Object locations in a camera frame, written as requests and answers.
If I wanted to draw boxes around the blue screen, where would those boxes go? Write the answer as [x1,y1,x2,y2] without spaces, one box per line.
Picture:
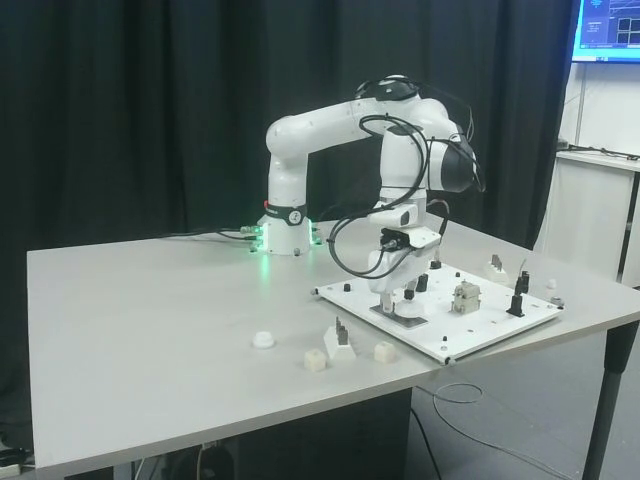
[572,0,640,64]

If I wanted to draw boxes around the black curtains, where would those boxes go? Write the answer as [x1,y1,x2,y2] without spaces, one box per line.
[0,0,574,256]

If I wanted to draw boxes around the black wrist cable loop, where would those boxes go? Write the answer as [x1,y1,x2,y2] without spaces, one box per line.
[327,197,436,279]

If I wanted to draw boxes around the white cabinet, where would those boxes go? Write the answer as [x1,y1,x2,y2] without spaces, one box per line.
[542,148,640,289]

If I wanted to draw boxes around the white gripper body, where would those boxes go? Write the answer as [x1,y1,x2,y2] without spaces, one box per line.
[367,247,427,298]

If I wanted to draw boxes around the grey floor cable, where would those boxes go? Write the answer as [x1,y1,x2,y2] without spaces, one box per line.
[431,382,584,480]

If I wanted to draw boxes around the white four-peg holder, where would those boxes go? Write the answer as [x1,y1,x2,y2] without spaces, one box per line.
[323,327,357,362]

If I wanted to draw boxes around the black table leg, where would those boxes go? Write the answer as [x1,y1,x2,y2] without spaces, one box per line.
[584,319,640,480]

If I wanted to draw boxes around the white large gear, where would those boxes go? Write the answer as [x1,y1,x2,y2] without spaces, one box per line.
[392,299,426,321]

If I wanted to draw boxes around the white three-peg holder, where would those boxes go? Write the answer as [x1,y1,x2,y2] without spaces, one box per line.
[482,254,510,282]

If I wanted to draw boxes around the black base cable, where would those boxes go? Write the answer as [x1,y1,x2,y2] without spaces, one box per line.
[164,225,266,247]

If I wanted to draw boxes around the black USB plug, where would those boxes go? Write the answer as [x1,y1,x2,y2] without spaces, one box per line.
[506,287,526,319]

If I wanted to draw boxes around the white mounting plate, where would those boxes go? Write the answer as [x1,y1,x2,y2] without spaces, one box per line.
[379,228,442,251]

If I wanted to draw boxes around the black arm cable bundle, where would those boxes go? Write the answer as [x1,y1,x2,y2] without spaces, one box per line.
[357,74,489,194]

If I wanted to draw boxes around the white task board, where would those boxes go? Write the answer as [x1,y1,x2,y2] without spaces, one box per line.
[310,259,565,366]

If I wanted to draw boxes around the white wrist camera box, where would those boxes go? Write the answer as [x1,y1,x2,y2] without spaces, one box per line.
[368,202,420,231]

